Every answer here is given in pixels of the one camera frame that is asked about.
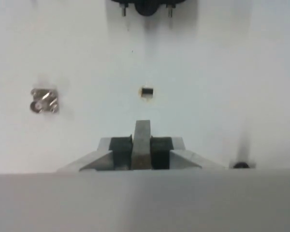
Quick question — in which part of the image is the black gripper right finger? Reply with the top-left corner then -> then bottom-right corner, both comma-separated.
149,135 -> 226,170

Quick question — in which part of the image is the white task board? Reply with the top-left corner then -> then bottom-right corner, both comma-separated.
0,0 -> 290,175

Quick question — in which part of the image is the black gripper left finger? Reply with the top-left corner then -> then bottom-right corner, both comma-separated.
57,134 -> 133,172

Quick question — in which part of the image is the black D-SUB plug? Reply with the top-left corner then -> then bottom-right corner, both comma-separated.
110,0 -> 183,17

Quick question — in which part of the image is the metal square peg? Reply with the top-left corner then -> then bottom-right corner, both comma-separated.
131,119 -> 152,170

